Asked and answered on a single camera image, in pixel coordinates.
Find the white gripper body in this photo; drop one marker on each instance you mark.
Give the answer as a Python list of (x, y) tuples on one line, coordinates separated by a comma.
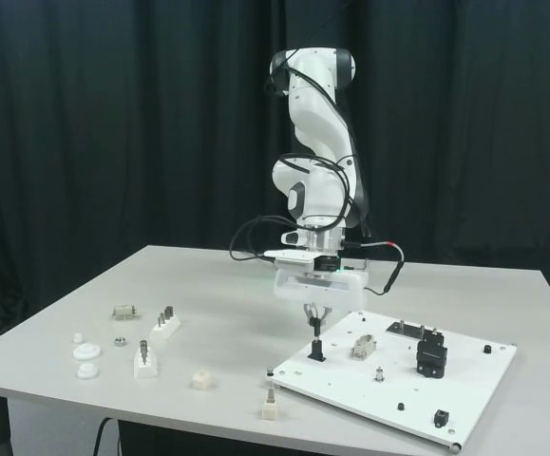
[(322, 287)]

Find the black USB plug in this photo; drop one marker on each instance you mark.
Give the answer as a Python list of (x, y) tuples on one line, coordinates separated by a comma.
[(317, 326)]

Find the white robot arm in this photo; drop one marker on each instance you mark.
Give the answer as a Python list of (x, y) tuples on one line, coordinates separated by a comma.
[(317, 119)]

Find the metal bolt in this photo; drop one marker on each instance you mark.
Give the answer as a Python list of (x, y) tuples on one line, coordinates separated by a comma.
[(270, 395)]

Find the white bolt holder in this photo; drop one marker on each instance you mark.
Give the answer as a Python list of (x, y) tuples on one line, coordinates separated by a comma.
[(269, 410)]

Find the white task board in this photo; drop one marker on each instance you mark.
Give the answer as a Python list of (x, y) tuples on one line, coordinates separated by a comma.
[(388, 404)]

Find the black D-SUB plug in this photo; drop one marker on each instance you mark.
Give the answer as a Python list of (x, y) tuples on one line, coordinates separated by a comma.
[(431, 354)]

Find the small white plug holder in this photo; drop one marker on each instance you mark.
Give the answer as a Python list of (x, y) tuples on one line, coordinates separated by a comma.
[(203, 381)]

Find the large metal square peg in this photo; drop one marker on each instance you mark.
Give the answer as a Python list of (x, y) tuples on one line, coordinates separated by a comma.
[(170, 314)]

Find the medium metal square peg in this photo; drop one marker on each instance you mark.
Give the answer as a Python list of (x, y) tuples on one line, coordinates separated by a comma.
[(164, 319)]

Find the white square peg holder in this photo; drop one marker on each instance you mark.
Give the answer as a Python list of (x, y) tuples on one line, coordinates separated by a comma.
[(165, 331)]

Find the large metal round peg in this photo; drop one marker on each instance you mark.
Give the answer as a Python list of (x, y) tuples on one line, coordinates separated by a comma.
[(144, 345)]

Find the white round peg holder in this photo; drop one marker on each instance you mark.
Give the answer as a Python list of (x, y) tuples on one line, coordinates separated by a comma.
[(145, 369)]

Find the grey waterproof plug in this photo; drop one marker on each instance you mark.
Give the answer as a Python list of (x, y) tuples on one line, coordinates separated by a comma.
[(126, 311)]

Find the white large gear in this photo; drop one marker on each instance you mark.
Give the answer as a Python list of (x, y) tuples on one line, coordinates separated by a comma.
[(86, 352)]

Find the white medium gear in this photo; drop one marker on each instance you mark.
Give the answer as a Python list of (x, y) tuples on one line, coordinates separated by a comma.
[(88, 371)]

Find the black curtain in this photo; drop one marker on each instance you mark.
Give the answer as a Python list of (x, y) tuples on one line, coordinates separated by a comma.
[(89, 119)]

